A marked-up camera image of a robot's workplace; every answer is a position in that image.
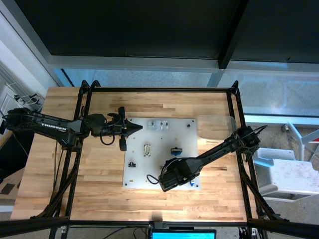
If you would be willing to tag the black connector clip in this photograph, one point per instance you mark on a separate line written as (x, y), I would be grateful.
(131, 164)

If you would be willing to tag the white step stool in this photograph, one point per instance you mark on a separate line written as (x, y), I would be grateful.
(294, 174)

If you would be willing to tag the grey connector housing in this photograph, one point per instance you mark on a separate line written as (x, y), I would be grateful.
(147, 150)

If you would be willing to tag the white board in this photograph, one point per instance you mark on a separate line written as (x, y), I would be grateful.
(139, 174)

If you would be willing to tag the clear plastic tub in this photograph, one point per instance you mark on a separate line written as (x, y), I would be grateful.
(215, 127)

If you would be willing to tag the silver metal bar fixture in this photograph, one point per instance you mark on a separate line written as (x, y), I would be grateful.
(158, 125)

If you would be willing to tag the black window post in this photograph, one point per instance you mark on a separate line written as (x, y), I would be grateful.
(231, 37)

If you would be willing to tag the black aluminium table frame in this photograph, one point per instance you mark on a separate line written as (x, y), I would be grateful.
(159, 90)

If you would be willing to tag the blue mount block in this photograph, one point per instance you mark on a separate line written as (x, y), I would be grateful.
(176, 154)

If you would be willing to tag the blue-lit screen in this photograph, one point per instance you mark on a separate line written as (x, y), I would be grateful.
(183, 235)

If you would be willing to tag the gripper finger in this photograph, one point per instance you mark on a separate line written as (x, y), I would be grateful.
(132, 130)
(132, 125)

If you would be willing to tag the black box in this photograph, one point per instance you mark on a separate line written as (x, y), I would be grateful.
(15, 154)

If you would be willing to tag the small black camera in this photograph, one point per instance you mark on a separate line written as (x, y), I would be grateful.
(157, 224)

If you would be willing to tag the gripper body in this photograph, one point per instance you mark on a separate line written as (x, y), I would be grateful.
(122, 129)

